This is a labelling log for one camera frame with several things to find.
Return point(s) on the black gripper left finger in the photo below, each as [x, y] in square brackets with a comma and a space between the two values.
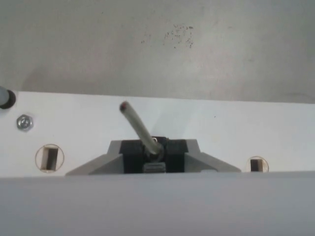
[130, 155]

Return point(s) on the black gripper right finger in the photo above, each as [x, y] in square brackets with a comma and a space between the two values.
[177, 155]

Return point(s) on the white task board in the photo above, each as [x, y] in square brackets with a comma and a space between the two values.
[221, 127]

